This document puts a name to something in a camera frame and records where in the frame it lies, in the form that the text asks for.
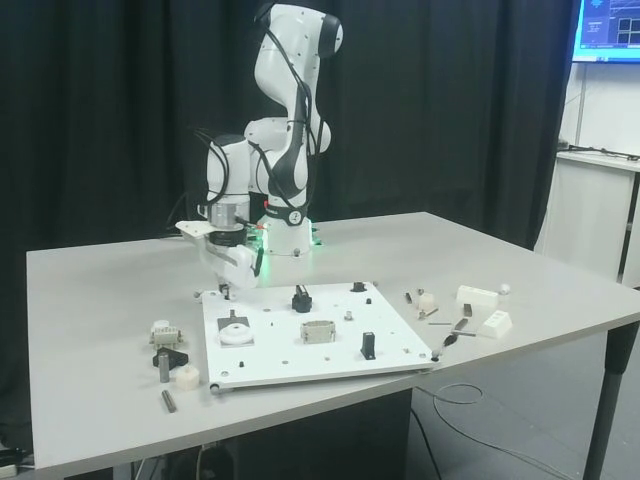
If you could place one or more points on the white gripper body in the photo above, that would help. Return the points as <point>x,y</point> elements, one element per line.
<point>235,272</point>

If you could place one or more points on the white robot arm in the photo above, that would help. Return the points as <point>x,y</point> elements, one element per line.
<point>285,75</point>

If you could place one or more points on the white large gear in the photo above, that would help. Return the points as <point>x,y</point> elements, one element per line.
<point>235,334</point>

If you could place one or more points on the flat white mounting plate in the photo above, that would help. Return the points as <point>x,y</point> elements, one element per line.
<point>192,229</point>

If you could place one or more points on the white small gear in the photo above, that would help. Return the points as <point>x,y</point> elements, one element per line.
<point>161,325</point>

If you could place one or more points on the beige rectangular connector plug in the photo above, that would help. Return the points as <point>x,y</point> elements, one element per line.
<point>166,337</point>

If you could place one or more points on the small white holder block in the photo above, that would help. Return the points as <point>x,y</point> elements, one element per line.
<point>187,379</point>

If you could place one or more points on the white task board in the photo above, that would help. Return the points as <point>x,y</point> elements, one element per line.
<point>320,360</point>

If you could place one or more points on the metal round peg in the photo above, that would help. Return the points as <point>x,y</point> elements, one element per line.
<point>168,402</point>

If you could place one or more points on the small white holder with peg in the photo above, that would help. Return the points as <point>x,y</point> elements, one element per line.
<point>426,302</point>

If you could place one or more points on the grey metal USB plug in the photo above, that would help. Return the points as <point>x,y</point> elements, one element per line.
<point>461,328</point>

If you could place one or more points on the black square peg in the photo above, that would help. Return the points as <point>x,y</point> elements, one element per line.
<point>467,310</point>

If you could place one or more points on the long white peg holder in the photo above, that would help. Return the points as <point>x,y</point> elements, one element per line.
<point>477,296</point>

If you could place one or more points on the sloped white peg holder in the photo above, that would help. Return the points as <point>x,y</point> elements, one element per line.
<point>496,325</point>

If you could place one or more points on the small white round part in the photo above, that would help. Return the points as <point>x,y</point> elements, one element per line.
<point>505,289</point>

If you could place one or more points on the black curtain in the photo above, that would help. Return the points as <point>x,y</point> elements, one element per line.
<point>450,100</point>

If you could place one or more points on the white cabinet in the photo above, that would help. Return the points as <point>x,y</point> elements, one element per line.
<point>590,215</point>

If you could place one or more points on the black table leg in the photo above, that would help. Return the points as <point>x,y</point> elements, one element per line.
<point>607,400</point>

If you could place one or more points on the blue screen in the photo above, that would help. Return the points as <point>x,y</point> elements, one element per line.
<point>610,30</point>

